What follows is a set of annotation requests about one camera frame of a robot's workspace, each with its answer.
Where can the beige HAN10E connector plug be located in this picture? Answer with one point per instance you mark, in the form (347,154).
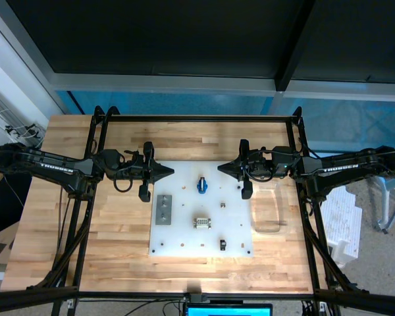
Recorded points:
(202,223)

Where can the grey metal stand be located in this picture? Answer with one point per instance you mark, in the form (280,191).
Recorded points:
(385,197)

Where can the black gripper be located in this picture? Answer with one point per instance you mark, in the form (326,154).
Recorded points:
(246,192)
(147,149)

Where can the black plastic clamp block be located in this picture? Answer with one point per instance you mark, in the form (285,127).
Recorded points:
(223,244)

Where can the black table level camera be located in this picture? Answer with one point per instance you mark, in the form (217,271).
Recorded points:
(195,295)

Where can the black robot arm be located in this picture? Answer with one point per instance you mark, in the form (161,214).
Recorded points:
(26,158)
(365,161)

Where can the black wall column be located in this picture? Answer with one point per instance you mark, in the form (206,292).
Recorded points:
(296,49)

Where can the blue connector mount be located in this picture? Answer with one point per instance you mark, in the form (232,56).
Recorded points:
(198,188)

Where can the white foam block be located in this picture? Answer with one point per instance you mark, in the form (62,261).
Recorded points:
(342,224)

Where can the black metal frame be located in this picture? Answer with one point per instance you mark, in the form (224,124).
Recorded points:
(200,118)

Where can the blue laptop screen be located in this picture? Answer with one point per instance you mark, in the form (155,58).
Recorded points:
(227,311)

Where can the white task board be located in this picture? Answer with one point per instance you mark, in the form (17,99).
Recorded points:
(184,230)

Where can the grey metal plate with pegs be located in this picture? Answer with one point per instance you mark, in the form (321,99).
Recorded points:
(164,210)

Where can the clear plastic tub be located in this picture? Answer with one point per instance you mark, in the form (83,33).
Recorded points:
(266,210)

